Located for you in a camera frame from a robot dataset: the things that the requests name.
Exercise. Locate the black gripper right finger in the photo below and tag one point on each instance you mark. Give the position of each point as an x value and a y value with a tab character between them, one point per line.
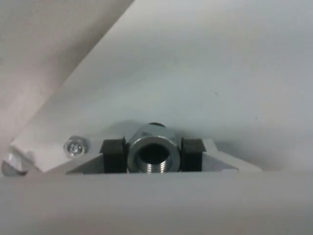
193	155

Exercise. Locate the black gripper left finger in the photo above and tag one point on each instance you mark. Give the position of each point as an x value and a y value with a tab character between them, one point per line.
112	155

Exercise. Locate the metal board corner screw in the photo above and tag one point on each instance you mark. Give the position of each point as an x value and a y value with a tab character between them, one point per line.
74	148

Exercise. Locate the white task board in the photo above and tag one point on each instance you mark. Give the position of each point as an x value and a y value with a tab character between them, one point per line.
183	73

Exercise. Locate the grey board foot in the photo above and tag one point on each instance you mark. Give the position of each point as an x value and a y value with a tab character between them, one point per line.
14	164

